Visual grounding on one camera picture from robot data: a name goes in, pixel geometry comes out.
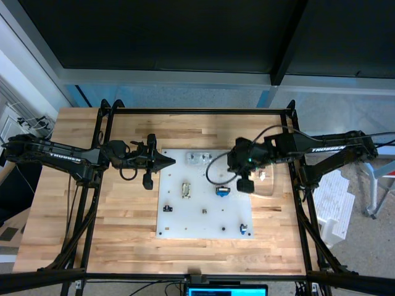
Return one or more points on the black aluminium table frame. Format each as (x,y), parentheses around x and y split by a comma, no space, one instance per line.
(197,111)

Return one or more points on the white RJ45 connector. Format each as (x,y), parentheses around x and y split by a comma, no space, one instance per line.
(262,176)

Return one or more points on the laptop screen with blue edge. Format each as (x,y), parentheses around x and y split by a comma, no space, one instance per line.
(225,291)

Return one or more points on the clear acrylic socket block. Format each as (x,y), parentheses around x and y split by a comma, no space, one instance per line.
(199,158)

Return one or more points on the cardboard box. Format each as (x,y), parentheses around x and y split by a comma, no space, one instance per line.
(14,226)

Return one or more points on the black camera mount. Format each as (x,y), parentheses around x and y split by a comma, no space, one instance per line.
(197,279)

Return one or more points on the black vertical post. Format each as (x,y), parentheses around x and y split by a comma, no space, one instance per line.
(289,43)

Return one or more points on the beige rectangular connector housing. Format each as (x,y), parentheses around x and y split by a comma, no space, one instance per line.
(185,189)

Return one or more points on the black Trossen arm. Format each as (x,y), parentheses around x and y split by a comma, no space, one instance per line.
(327,149)
(61,155)

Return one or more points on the white task board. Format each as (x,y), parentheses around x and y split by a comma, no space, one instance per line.
(197,222)

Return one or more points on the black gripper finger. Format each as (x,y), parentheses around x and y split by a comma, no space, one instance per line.
(162,164)
(162,158)

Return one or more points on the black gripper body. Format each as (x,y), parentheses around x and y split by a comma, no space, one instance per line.
(145,158)
(240,160)

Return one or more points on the blue and black D-sub connector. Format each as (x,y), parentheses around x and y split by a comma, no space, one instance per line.
(222,191)

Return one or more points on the white perforated foam block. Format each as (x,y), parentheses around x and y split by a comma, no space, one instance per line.
(334,200)

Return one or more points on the small black clamp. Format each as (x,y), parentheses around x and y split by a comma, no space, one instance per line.
(167,209)

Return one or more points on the small blue RJ45 socket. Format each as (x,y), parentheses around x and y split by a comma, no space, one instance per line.
(241,231)

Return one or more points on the grey metal stand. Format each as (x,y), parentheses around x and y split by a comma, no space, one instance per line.
(373,194)

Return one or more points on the clear plastic tub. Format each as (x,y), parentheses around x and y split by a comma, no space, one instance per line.
(267,189)

